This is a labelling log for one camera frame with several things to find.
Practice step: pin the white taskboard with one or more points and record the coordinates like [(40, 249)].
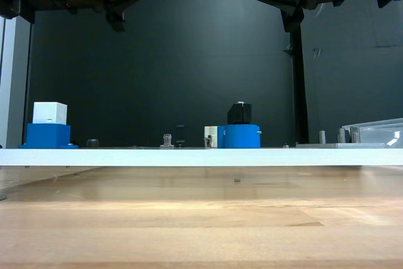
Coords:
[(201, 157)]

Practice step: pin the black clamp block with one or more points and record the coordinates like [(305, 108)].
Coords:
[(239, 113)]

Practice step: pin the white cube block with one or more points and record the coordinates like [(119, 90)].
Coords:
[(50, 113)]

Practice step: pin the thin metal peg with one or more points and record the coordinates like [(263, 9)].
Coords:
[(322, 136)]

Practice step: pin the medium metal peg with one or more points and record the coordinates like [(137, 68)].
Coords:
[(341, 136)]

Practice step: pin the black socket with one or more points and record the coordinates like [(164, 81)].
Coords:
[(180, 135)]

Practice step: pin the black knurled screw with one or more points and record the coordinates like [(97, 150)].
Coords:
[(93, 143)]

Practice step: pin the small metal connector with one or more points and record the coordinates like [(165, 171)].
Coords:
[(167, 141)]

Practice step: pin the thick metal peg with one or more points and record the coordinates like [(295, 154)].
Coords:
[(355, 135)]

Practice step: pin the grey metal peg block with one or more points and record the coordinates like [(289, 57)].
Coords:
[(340, 145)]

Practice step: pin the white connector housing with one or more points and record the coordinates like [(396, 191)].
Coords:
[(212, 136)]

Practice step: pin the clear plastic tub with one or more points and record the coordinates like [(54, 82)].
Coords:
[(378, 133)]

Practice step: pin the blue round mount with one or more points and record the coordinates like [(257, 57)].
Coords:
[(242, 136)]

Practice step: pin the blue square mount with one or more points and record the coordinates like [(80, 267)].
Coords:
[(47, 136)]

